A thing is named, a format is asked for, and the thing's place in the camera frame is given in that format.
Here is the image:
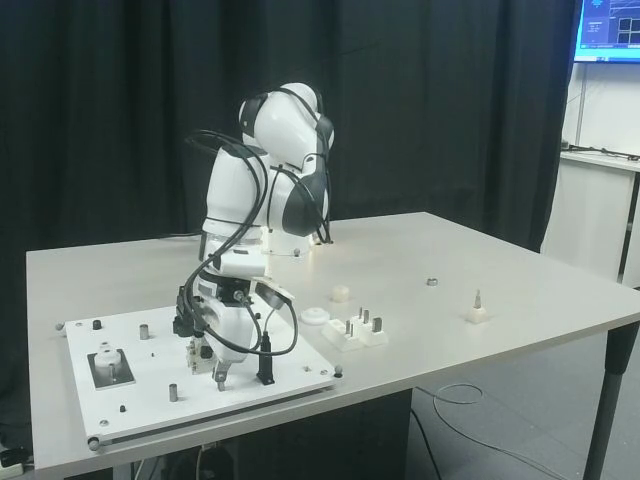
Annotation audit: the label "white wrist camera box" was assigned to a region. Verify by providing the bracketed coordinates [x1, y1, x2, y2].
[184, 340, 217, 376]

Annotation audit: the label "black floor cable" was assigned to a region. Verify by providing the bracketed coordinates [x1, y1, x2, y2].
[409, 408, 437, 480]

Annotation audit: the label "white medium gear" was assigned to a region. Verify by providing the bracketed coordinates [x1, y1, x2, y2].
[96, 341, 123, 369]

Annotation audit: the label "white task board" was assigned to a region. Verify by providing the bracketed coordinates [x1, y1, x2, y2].
[53, 298, 347, 447]

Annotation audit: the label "dark table leg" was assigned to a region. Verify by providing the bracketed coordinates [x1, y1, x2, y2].
[601, 320, 633, 480]

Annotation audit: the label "black looping arm cable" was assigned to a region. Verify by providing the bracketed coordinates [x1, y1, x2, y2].
[184, 128, 272, 301]

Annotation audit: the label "white square peg holder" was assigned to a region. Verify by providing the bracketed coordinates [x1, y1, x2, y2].
[352, 313, 391, 347]

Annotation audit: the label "grey floor cable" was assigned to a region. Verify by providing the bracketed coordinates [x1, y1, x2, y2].
[412, 383, 640, 480]

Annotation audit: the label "white round peg holder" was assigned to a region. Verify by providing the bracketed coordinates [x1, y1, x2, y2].
[321, 319, 364, 352]

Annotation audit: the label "black curtains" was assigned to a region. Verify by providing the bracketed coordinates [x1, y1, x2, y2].
[0, 0, 585, 446]

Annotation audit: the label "blue screen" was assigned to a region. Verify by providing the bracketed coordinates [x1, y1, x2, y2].
[572, 0, 640, 65]

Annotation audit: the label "black rod wire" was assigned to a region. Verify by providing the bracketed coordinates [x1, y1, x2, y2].
[238, 285, 303, 354]

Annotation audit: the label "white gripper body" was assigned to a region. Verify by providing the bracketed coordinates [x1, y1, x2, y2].
[199, 297, 254, 374]

